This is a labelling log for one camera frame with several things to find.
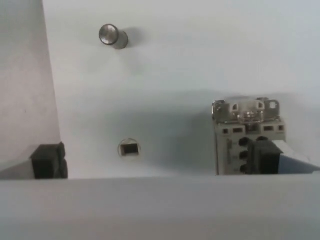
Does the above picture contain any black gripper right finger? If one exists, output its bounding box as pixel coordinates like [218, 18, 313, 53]
[247, 139, 320, 176]

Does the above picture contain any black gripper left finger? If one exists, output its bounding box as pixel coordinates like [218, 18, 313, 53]
[0, 141, 69, 180]

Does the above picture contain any white task board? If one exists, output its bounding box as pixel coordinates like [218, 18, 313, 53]
[42, 0, 320, 180]

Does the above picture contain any metal round peg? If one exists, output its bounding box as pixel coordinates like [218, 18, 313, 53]
[98, 23, 130, 50]

